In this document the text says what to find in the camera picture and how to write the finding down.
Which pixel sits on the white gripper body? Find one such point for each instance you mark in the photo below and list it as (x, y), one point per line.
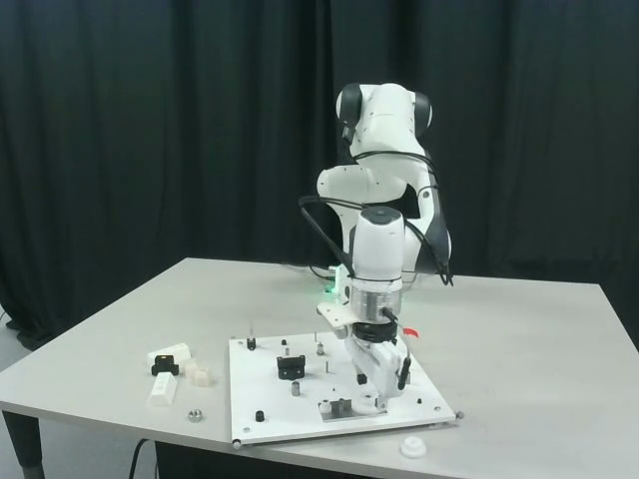
(384, 371)

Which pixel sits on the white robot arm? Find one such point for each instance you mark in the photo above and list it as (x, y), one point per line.
(379, 249)

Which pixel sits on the white medium gear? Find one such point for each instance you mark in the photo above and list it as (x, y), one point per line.
(413, 447)

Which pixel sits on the metal round peg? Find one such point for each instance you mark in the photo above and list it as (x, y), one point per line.
(296, 389)

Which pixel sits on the white task board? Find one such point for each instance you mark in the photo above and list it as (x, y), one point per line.
(279, 414)

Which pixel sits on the white holder with cubes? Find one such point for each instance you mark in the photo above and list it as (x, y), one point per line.
(202, 375)

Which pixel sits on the metal nut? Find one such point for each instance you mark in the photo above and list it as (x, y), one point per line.
(194, 414)

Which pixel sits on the long white holder block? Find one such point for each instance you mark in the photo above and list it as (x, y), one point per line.
(175, 350)

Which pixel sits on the black D-SUB plug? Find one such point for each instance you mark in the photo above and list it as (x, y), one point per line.
(164, 365)

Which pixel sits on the white holder with holes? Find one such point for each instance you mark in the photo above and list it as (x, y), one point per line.
(162, 391)

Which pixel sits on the black curtain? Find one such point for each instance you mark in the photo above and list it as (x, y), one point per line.
(150, 125)

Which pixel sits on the black table leg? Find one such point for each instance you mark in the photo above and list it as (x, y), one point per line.
(22, 444)

